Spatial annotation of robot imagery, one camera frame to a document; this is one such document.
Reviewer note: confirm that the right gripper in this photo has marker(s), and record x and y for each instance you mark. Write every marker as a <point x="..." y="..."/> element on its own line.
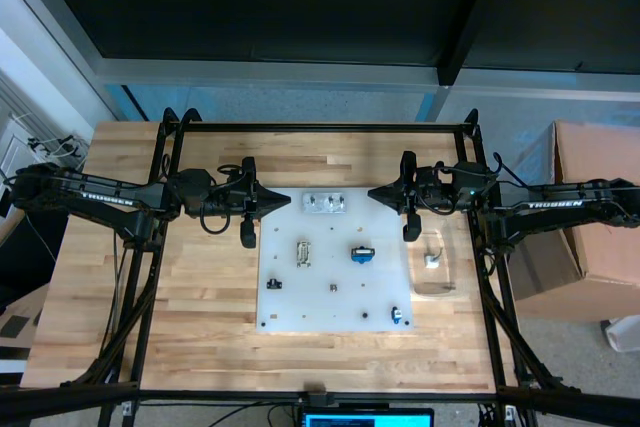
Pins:
<point x="410" y="197"/>

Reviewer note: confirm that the small blue socket block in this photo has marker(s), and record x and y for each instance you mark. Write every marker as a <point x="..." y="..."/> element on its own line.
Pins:
<point x="397" y="314"/>

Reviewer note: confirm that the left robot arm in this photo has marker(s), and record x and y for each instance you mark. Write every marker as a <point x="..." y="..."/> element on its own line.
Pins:
<point x="100" y="195"/>

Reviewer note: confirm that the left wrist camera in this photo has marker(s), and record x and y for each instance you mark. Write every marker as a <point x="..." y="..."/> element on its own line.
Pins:
<point x="236" y="182"/>

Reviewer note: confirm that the large blue socket block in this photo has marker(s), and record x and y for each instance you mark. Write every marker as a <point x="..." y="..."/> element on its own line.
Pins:
<point x="362" y="254"/>

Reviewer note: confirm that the silver metal peg plate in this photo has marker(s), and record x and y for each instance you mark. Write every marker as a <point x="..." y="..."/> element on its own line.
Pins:
<point x="320" y="208"/>

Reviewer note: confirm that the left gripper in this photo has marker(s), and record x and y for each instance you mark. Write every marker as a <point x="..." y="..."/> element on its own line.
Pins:
<point x="250" y="207"/>

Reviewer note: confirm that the cardboard box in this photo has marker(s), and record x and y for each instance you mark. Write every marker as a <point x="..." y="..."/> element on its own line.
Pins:
<point x="595" y="152"/>

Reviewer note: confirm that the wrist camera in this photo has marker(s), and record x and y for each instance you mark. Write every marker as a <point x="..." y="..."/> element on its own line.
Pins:
<point x="427" y="182"/>
<point x="236" y="182"/>

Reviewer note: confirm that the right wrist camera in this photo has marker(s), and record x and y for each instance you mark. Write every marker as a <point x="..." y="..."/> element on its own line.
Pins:
<point x="427" y="182"/>

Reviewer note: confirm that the black frame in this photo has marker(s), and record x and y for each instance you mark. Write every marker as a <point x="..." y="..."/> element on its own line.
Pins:
<point x="200" y="393"/>

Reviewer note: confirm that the blue screen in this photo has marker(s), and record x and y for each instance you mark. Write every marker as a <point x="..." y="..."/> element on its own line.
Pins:
<point x="365" y="419"/>

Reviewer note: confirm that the beige many-pin connector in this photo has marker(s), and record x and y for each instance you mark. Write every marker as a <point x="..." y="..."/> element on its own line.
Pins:
<point x="304" y="254"/>

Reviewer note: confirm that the small black block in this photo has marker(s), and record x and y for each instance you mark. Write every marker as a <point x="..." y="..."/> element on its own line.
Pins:
<point x="274" y="284"/>

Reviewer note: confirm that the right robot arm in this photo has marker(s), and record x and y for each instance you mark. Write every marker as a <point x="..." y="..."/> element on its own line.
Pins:
<point x="550" y="205"/>

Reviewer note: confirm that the white task board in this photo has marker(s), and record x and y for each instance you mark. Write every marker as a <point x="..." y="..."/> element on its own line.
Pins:
<point x="320" y="307"/>

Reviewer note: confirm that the clear plastic container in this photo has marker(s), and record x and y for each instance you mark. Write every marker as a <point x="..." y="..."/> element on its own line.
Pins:
<point x="447" y="284"/>

